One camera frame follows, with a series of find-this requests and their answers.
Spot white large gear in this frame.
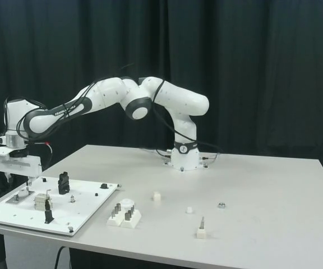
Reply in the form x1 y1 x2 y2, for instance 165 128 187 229
121 197 136 210

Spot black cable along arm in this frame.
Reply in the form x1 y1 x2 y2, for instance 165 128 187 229
0 63 179 149

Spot white task board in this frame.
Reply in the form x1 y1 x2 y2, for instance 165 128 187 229
0 175 122 236

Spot black cable under table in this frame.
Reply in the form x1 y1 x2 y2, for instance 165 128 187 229
57 244 68 269

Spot beige waterproof plug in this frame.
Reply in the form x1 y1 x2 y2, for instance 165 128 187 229
33 193 53 211

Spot black curtain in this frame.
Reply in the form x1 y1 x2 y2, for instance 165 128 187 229
0 0 323 197

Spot white square peg holder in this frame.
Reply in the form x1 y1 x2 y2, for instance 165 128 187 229
121 210 143 229

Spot black D-SUB plug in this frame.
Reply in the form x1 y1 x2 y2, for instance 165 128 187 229
58 171 71 195

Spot black cables at robot foot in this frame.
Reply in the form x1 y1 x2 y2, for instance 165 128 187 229
139 141 222 169

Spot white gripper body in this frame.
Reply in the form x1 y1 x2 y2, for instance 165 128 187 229
0 155 43 178

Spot black plug with short cable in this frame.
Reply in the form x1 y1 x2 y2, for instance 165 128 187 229
44 189 55 225

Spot white round peg holder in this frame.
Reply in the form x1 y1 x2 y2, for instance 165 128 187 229
106 212 129 226

